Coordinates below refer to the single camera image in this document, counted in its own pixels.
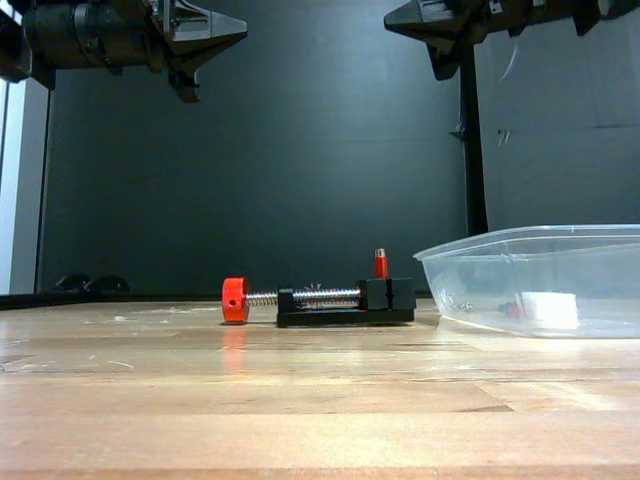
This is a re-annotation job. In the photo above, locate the red RCA connector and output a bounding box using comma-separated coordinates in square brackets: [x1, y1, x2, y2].
[452, 298, 522, 319]

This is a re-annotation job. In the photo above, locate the clear plastic tub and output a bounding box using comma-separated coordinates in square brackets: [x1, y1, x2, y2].
[412, 223, 640, 340]

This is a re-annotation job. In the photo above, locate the black clamp with red knob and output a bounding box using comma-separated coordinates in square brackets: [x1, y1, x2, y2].
[221, 276, 417, 330]

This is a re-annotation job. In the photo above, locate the white rectangular block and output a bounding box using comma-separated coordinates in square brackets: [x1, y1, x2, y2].
[519, 292, 579, 330]

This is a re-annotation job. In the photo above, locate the black aluminium frame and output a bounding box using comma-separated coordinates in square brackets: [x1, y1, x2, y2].
[0, 42, 489, 312]

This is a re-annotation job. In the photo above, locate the black rounded frame bracket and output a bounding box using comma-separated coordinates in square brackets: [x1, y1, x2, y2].
[54, 272, 91, 292]
[84, 274, 132, 294]

